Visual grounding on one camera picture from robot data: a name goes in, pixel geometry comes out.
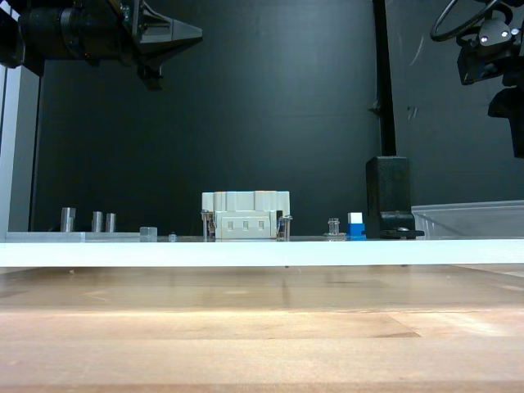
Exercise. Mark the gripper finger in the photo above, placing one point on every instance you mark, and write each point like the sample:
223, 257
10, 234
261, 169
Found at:
172, 37
518, 137

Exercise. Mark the black USB hub block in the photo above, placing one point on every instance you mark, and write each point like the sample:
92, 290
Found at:
389, 192

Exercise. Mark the small blue and white connector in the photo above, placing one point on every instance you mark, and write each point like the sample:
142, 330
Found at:
355, 225

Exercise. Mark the beige multi-pin connector housing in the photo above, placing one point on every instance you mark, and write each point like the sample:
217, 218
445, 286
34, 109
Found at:
245, 217

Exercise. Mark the clear plastic tub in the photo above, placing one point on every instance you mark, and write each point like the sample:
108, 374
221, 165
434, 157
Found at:
471, 221

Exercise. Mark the silver metal peg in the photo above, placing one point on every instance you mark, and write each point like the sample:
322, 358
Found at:
68, 219
97, 221
111, 222

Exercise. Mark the grey metal hex nut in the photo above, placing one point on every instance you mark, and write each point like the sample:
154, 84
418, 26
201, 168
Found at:
148, 234

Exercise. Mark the small silver metal fitting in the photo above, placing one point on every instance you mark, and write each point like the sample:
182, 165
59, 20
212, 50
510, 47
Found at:
334, 227

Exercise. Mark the grey metal bar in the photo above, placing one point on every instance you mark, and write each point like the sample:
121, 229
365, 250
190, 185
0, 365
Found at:
41, 237

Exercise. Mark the white plastic board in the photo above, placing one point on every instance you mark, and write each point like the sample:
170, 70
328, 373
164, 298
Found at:
262, 254

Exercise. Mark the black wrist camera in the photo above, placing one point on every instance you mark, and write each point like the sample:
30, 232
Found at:
483, 65

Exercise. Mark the black backdrop post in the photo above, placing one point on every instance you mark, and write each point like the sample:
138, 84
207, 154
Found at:
385, 82

